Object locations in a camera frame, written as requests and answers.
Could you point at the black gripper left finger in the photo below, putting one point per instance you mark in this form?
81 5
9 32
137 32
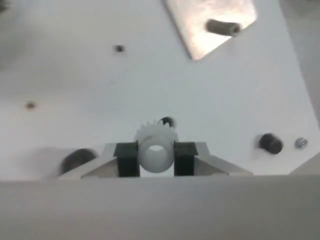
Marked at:
127 160

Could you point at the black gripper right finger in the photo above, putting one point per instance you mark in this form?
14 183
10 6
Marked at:
185 160

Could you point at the white small gear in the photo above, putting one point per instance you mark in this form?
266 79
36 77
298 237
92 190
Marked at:
160 132

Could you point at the white task board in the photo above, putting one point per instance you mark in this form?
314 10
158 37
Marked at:
125 87

